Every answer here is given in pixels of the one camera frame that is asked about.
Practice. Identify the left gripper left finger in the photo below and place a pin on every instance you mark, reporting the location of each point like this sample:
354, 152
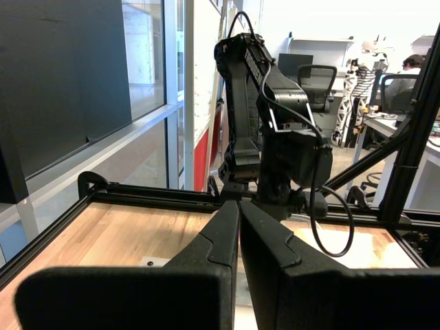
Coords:
137, 295

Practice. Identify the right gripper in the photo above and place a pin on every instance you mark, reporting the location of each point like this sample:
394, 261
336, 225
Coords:
275, 199

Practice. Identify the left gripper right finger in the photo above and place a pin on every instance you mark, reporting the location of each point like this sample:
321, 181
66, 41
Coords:
326, 299

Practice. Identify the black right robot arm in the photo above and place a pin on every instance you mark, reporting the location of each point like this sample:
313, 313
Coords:
240, 103

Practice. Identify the red panel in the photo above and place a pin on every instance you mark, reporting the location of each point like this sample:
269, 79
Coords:
203, 154

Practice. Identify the black office chair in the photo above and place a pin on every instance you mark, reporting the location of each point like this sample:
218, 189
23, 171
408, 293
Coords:
316, 89
382, 96

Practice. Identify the white lattice robot model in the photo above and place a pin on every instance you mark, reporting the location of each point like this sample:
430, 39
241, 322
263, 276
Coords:
347, 99

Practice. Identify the white desk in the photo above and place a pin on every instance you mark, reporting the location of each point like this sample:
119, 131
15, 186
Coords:
385, 127

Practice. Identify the black monitor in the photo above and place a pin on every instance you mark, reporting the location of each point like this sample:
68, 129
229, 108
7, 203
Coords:
292, 65

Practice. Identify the white cabinet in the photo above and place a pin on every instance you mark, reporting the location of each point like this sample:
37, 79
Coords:
326, 48

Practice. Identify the person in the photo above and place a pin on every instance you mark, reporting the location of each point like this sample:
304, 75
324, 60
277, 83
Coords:
398, 89

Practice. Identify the black aluminium frame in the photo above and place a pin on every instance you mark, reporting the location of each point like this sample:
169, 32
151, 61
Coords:
154, 196

